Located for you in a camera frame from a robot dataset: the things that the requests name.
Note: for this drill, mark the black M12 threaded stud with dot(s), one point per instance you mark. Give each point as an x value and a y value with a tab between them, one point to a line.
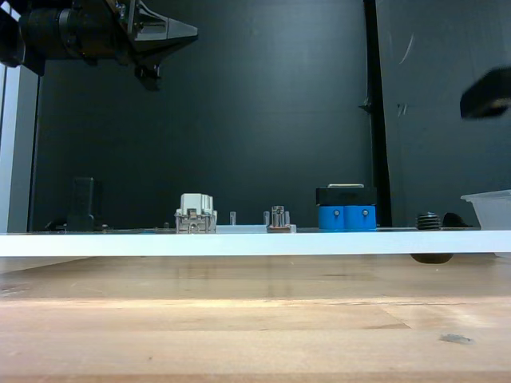
428	221

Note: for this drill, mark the black rubber foot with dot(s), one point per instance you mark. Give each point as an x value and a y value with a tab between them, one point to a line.
431	259

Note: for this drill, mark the black clamp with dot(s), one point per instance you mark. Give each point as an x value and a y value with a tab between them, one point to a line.
84	203

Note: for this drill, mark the clear plastic tub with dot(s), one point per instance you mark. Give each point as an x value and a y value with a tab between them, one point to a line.
495	211

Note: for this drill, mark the blue and black connector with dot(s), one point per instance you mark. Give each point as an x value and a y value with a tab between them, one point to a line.
346	211

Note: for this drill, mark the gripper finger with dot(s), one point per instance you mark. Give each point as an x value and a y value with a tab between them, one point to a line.
159	50
175	30

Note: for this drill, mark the black pillar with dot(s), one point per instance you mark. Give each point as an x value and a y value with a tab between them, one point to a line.
375	119

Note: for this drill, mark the grey connector housing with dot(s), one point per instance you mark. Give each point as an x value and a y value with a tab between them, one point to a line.
195	215

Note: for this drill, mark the small silver socket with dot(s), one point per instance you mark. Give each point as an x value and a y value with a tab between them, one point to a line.
278	221

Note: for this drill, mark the grey metal wall post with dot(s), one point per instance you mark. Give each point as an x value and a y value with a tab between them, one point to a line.
16	159

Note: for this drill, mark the white board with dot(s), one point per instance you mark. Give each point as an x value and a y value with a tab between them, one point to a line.
255	243

